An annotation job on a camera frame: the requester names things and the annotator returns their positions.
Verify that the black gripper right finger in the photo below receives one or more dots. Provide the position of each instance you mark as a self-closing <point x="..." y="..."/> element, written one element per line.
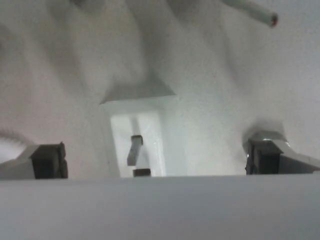
<point x="262" y="160"/>

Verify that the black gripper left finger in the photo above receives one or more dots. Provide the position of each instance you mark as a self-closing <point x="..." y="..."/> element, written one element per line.
<point x="46" y="165"/>

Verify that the metal square peg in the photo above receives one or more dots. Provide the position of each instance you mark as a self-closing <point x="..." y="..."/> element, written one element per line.
<point x="133" y="155"/>

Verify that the white square peg holder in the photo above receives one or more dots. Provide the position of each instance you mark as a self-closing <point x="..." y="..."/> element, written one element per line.
<point x="150" y="125"/>

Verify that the grey metal part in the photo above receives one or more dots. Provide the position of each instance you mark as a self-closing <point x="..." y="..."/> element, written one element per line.
<point x="268" y="132"/>

